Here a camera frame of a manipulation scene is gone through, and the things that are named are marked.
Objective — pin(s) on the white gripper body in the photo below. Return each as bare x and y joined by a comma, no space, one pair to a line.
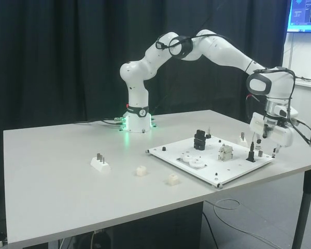
282,135

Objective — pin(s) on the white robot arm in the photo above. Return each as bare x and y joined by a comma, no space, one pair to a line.
134,85

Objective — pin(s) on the white round peg holder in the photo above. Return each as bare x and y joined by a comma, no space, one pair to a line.
243,141

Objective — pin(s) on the white square peg holder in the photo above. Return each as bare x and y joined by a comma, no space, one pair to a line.
101,166

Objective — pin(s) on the thick metal square peg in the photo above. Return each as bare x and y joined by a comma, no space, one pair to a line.
98,156

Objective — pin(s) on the black USB plug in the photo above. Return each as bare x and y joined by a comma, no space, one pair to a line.
250,156

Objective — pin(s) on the white cabinet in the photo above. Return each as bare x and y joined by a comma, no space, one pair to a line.
308,103

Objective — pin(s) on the grey waterproof plug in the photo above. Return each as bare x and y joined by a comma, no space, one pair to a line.
209,132

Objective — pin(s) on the black table leg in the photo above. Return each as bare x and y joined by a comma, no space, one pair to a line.
307,207

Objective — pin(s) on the white large gear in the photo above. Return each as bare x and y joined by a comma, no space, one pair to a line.
196,164

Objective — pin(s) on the white medium gear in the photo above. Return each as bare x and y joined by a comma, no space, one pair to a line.
187,158

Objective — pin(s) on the white task board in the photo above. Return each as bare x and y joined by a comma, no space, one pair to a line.
171,153

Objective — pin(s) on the small white plug holder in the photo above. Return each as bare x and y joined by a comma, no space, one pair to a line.
140,171
173,180

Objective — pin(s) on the blue monitor screen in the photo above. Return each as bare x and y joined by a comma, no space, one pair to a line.
304,15

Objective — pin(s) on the black under-table cabinet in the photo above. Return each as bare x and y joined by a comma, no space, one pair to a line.
145,228

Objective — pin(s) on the black curtain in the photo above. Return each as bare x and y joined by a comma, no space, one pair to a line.
54,52

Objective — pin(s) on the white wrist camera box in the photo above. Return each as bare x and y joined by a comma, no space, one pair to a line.
281,112

